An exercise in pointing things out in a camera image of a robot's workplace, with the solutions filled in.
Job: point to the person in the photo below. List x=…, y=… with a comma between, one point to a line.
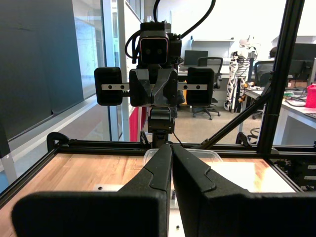
x=273, y=52

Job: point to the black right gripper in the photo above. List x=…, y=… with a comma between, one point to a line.
x=108, y=79

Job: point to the white lab desk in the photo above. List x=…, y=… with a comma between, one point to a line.
x=296, y=128

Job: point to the black computer monitor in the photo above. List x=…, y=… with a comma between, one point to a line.
x=195, y=58
x=303, y=56

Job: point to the black diagonal frame brace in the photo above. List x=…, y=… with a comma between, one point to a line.
x=234, y=118

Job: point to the white partition panel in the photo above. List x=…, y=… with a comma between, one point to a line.
x=132, y=14

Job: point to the clear plastic tub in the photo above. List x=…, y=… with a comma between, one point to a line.
x=212, y=155

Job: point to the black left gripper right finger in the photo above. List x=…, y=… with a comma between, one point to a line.
x=234, y=214

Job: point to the red container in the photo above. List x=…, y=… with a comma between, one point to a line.
x=311, y=97

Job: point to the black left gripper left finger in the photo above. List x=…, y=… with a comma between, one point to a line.
x=98, y=214

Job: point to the black mesh office chair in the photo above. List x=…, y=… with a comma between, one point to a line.
x=263, y=71

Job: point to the black frame upright post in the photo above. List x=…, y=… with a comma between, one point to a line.
x=284, y=61

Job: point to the white humanoid robot model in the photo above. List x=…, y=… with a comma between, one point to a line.
x=233, y=74

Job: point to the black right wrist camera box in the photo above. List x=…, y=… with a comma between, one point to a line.
x=154, y=47

